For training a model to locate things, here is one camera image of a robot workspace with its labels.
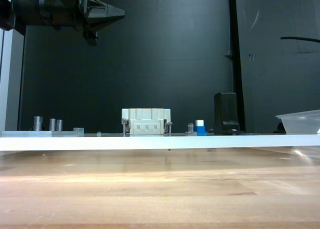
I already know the black upright post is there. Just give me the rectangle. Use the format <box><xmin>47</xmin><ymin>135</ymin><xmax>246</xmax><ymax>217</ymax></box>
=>
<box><xmin>226</xmin><ymin>0</ymin><xmax>247</xmax><ymax>133</ymax></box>

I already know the beige connector housing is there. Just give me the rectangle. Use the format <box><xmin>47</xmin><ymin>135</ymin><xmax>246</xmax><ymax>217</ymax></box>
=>
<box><xmin>121</xmin><ymin>108</ymin><xmax>172</xmax><ymax>136</ymax></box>

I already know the metal clamp screw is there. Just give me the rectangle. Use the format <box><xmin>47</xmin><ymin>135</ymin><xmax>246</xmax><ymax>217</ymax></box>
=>
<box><xmin>162</xmin><ymin>118</ymin><xmax>174</xmax><ymax>136</ymax></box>

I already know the white board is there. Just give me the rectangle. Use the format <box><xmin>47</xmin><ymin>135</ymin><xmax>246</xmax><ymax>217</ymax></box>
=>
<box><xmin>0</xmin><ymin>133</ymin><xmax>320</xmax><ymax>152</ymax></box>

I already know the black USB hub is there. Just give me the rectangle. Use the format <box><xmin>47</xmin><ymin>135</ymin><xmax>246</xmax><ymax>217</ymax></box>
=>
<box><xmin>213</xmin><ymin>91</ymin><xmax>241</xmax><ymax>135</ymax></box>

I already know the clear plastic container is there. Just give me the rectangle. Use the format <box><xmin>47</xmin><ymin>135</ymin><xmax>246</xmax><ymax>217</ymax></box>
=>
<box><xmin>275</xmin><ymin>109</ymin><xmax>320</xmax><ymax>135</ymax></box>

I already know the black USB connector with cable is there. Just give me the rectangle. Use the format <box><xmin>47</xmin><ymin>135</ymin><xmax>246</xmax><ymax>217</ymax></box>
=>
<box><xmin>279</xmin><ymin>35</ymin><xmax>320</xmax><ymax>44</ymax></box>

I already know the blue plastic socket block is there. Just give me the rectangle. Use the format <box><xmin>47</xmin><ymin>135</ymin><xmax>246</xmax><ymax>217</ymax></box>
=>
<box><xmin>195</xmin><ymin>125</ymin><xmax>209</xmax><ymax>136</ymax></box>

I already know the aluminium plate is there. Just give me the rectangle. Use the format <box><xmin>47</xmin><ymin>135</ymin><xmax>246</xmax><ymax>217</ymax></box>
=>
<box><xmin>0</xmin><ymin>130</ymin><xmax>53</xmax><ymax>138</ymax></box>

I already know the large metal cylinder peg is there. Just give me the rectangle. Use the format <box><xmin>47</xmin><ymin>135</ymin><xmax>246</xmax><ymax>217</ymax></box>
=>
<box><xmin>33</xmin><ymin>116</ymin><xmax>44</xmax><ymax>132</ymax></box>

